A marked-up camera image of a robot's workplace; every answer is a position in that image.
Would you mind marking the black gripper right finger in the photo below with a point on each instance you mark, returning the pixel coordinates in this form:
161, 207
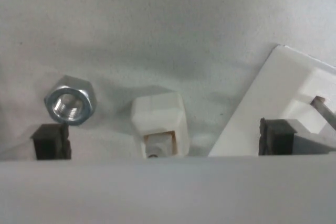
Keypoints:
275, 140

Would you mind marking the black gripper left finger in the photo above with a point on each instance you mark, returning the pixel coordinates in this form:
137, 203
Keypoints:
50, 142

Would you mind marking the white Ethernet plug holder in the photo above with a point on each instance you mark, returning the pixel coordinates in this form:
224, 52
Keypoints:
157, 111

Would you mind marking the white task board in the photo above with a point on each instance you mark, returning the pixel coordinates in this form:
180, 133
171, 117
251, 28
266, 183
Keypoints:
260, 98

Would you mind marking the metal square peg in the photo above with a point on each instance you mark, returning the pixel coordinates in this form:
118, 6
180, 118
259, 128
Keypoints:
325, 111

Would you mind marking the metal hex nut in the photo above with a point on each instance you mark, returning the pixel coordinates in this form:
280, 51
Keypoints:
78, 90

